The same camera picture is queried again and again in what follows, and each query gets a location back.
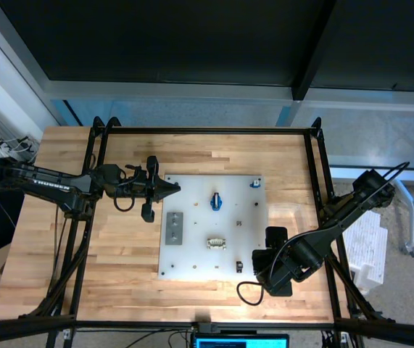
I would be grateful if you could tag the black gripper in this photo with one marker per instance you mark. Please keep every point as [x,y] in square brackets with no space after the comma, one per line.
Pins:
[151,165]
[277,237]

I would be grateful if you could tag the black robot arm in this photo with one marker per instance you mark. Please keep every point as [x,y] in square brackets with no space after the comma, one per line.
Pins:
[333,227]
[47,183]

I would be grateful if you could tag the white taskboard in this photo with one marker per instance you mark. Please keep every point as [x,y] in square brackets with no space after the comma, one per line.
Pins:
[221,224]

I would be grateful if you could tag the grey metal plate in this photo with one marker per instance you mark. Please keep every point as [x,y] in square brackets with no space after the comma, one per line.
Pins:
[167,232]

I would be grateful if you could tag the black connector housing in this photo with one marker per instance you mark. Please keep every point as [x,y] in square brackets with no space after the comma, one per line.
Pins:
[239,266]

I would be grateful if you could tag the blue round connector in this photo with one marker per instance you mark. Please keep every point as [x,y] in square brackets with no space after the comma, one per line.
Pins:
[215,206]

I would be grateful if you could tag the small blue white socket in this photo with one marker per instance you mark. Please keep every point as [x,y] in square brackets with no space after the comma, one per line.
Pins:
[255,184]

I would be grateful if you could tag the beige multi-pin connector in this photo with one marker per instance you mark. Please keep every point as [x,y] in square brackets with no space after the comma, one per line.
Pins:
[217,243]

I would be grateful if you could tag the white foam block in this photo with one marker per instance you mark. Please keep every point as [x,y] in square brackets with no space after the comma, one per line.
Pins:
[366,253]

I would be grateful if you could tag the blue laptop screen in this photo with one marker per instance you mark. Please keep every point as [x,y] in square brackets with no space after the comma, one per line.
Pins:
[239,342]

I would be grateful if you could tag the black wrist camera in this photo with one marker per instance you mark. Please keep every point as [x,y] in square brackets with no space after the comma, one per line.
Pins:
[263,264]
[140,175]

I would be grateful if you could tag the black aluminium frame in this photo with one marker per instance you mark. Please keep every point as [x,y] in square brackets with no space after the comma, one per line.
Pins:
[192,131]

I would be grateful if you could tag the small black camera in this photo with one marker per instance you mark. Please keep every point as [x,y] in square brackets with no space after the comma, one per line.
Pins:
[206,327]

